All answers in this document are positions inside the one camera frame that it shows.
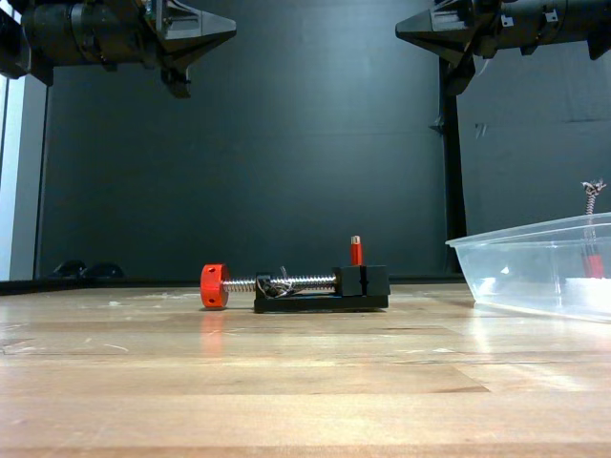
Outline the clear plastic tub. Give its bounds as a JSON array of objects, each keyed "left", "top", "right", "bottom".
[{"left": 444, "top": 212, "right": 611, "bottom": 326}]

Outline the black vise with red knob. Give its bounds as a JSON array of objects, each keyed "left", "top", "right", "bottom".
[{"left": 199, "top": 261, "right": 390, "bottom": 315}]

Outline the black aluminium frame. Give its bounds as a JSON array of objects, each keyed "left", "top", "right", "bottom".
[{"left": 0, "top": 55, "right": 469, "bottom": 296}]

